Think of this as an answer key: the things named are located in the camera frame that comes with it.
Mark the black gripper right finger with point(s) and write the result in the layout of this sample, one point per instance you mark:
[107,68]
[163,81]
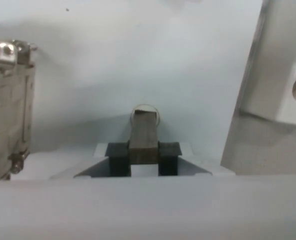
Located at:
[169,160]

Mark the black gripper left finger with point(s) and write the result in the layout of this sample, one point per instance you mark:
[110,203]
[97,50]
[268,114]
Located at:
[117,160]

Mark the white task board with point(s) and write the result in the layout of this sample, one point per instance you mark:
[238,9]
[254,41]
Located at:
[137,62]

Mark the white round peg holder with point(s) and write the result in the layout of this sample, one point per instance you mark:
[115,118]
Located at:
[288,95]

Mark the beige connector block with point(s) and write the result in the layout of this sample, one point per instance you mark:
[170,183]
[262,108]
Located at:
[7,100]

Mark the metal square peg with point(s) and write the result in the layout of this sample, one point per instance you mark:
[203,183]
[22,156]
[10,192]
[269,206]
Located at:
[144,135]

